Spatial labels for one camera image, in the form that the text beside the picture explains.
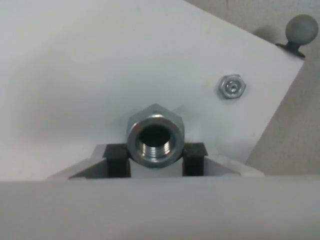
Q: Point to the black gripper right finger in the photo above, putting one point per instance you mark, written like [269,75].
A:
[193,162]

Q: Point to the white task board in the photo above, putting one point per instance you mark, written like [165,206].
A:
[75,75]

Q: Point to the metal hex nut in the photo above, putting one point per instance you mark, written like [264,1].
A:
[232,87]

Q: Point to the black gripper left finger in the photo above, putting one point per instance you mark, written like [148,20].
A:
[117,162]

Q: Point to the metal hex bolt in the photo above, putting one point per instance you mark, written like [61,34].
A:
[135,120]

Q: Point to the grey ball marker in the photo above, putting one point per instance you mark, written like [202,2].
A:
[301,30]

